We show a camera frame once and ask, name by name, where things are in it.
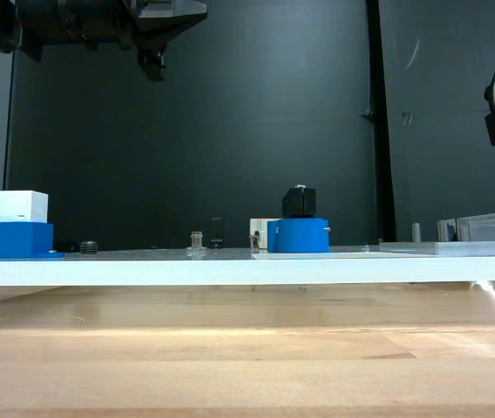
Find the white jack connector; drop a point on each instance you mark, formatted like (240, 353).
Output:
(23, 204)

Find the beige rectangular connector housing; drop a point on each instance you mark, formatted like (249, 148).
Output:
(258, 226)

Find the white taskboard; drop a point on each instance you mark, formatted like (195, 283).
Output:
(230, 272)

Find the clear plastic tub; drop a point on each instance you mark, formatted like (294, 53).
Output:
(491, 226)

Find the black vertical post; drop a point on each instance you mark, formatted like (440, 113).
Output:
(380, 130)

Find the small grey metal peg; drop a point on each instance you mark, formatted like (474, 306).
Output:
(416, 233)

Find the blue round connector mount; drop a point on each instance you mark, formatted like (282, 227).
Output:
(300, 237)

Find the black D-sub connector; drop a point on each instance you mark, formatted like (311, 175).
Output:
(299, 202)

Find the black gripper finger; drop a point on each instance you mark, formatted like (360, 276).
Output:
(173, 22)

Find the black dome-shaped part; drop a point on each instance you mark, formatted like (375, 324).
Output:
(66, 246)

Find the black threaded set screw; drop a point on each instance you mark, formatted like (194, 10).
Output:
(90, 247)

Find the grey metal block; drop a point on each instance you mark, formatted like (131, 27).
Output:
(469, 247)

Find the blue square connector mount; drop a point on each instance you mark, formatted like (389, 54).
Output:
(16, 241)

